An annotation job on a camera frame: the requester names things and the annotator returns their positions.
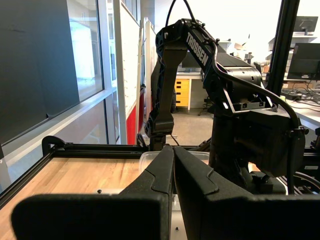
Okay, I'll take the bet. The white partition panel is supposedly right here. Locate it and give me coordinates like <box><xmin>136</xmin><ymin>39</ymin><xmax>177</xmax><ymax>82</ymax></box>
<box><xmin>119</xmin><ymin>0</ymin><xmax>141</xmax><ymax>145</ymax></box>

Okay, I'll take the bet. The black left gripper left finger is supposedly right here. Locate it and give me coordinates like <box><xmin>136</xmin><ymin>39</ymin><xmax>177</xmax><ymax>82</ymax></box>
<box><xmin>11</xmin><ymin>145</ymin><xmax>175</xmax><ymax>240</ymax></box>

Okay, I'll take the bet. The yellow drawer cabinet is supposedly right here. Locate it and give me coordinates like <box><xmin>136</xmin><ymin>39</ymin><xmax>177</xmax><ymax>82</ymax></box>
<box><xmin>174</xmin><ymin>78</ymin><xmax>190</xmax><ymax>108</ymax></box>

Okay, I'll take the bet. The large black monitor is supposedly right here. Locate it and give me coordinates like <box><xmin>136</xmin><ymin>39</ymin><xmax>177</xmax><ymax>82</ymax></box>
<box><xmin>286</xmin><ymin>42</ymin><xmax>320</xmax><ymax>81</ymax></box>

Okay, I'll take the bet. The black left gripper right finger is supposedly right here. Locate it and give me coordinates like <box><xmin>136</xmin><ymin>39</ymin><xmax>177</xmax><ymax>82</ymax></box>
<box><xmin>173</xmin><ymin>146</ymin><xmax>320</xmax><ymax>240</ymax></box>

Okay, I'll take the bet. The clear plastic tub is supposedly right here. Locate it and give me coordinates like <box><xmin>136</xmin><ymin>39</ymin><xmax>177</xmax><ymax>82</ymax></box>
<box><xmin>139</xmin><ymin>150</ymin><xmax>210</xmax><ymax>173</ymax></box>

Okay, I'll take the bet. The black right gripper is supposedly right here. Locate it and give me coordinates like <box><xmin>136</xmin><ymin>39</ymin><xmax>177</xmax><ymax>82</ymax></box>
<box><xmin>209</xmin><ymin>109</ymin><xmax>306</xmax><ymax>192</ymax></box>

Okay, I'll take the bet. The black right elbow cable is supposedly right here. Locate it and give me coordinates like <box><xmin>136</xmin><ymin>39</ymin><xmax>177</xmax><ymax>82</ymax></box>
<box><xmin>165</xmin><ymin>0</ymin><xmax>201</xmax><ymax>27</ymax></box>

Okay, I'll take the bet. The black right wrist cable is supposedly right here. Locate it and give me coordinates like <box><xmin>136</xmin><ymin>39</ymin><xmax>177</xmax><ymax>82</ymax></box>
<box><xmin>212</xmin><ymin>37</ymin><xmax>305</xmax><ymax>195</ymax></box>

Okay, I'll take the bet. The small black monitor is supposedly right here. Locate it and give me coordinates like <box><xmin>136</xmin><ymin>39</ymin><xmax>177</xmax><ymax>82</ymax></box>
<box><xmin>292</xmin><ymin>16</ymin><xmax>320</xmax><ymax>33</ymax></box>

